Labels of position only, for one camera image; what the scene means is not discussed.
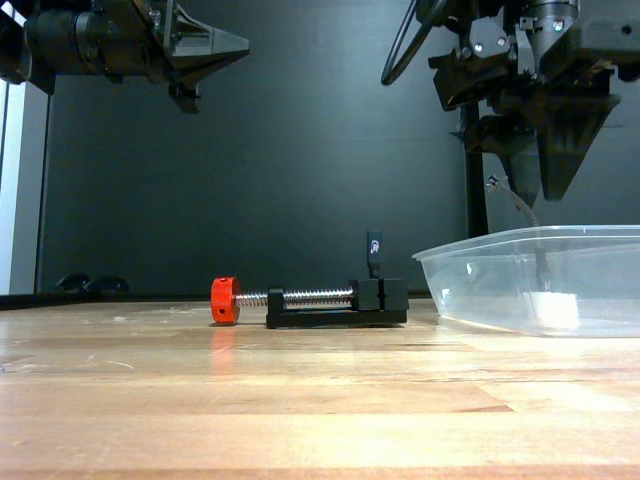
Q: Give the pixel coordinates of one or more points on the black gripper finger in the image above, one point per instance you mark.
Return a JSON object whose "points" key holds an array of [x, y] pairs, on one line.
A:
{"points": [[565, 140], [520, 160], [200, 40], [195, 65]]}

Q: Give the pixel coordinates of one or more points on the black room column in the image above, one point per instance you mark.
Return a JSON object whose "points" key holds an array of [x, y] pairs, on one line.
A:
{"points": [[476, 200]]}

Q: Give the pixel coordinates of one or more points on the clear plastic tub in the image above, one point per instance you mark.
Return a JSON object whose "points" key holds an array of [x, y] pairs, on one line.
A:
{"points": [[450, 285]]}

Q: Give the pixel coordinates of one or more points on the small white block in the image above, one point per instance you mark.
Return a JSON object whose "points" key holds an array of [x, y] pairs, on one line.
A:
{"points": [[555, 310]]}

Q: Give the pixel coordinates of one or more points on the black clamp with red knob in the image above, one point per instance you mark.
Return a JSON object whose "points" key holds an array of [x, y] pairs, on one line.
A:
{"points": [[320, 315]]}

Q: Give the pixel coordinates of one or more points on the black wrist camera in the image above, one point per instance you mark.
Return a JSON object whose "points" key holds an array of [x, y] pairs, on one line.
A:
{"points": [[460, 80]]}

